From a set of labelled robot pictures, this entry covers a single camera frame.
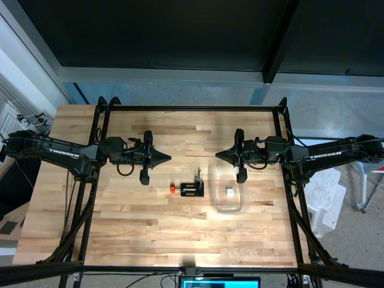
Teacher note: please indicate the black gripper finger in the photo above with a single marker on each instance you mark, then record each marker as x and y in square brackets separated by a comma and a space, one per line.
[158, 160]
[229, 159]
[159, 154]
[229, 153]

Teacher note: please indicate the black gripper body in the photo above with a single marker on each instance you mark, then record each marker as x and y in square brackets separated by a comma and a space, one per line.
[252, 153]
[135, 154]

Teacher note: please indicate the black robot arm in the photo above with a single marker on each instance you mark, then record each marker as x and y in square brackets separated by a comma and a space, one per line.
[324, 156]
[60, 150]

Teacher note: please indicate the small white square piece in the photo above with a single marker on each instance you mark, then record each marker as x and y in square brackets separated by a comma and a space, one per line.
[230, 191]

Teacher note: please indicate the black vise with red knob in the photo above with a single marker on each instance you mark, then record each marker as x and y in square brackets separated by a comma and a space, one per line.
[192, 190]

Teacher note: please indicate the clear plastic tub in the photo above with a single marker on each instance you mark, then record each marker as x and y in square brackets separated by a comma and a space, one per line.
[228, 207]

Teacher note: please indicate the white stepped foam block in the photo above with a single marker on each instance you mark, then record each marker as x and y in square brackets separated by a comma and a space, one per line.
[327, 195]

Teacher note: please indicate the black square pillar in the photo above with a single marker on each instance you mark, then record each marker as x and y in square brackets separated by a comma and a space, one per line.
[279, 45]

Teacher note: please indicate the laptop screen with blue edge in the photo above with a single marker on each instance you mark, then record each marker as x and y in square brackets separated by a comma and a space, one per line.
[219, 283]

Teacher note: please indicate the brown cardboard box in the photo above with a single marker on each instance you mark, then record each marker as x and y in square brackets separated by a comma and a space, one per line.
[12, 216]

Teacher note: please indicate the black table frame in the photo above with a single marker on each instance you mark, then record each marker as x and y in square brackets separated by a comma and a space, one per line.
[192, 108]

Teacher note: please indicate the black table camera mount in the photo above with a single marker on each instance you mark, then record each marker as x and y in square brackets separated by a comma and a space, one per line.
[189, 270]

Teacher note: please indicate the grey metal stand frame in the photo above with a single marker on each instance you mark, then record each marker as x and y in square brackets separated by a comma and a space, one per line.
[363, 180]

